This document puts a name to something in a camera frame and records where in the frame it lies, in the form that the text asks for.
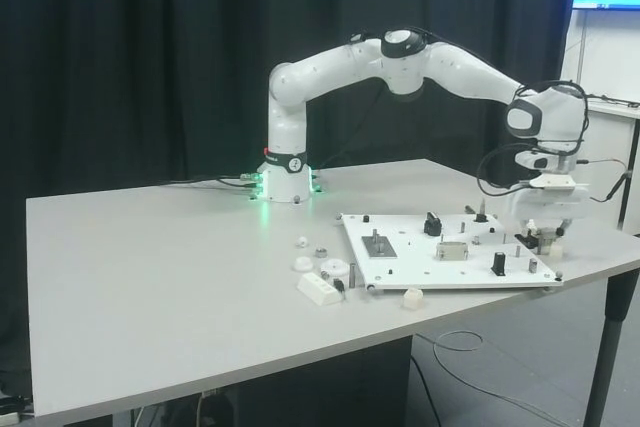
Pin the white large gear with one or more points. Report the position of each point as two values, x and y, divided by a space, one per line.
334 268

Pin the metal round peg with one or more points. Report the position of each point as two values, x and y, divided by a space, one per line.
353 276

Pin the black plug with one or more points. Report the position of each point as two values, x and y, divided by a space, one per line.
339 285

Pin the dark table leg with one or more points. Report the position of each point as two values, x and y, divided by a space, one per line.
607 347

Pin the white medium gear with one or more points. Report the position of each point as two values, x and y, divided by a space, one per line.
301 264

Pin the white small gear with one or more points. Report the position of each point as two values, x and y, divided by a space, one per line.
301 241

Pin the thin black rod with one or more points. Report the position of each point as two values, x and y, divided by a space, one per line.
617 184

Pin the long white peg holder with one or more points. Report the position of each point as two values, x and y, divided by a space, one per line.
317 289

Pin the white task board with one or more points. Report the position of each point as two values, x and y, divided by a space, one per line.
415 267

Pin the small white holder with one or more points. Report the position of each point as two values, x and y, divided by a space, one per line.
555 249
412 299

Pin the small metal round part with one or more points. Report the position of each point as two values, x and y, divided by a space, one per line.
320 250

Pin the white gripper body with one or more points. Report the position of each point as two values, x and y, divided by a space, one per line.
547 204

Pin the black curtain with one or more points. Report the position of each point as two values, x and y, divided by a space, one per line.
150 47

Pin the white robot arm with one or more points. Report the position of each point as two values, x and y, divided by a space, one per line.
290 112

